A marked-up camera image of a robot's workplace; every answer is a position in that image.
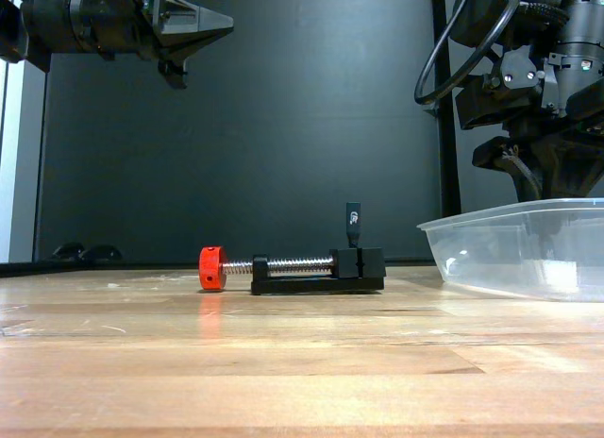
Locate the black upright post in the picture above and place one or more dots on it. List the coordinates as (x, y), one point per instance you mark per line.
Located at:
(446, 150)

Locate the clear plastic tub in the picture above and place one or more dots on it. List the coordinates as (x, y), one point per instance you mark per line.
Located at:
(495, 263)

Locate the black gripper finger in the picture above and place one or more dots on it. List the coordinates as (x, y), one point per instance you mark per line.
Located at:
(184, 18)
(184, 46)

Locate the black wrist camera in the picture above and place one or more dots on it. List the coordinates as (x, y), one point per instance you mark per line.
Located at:
(481, 107)

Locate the black USB-C socket adapter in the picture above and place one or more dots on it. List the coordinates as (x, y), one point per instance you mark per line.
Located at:
(354, 218)

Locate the black clamp with red knob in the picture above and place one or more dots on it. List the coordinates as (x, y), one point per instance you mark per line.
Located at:
(302, 282)

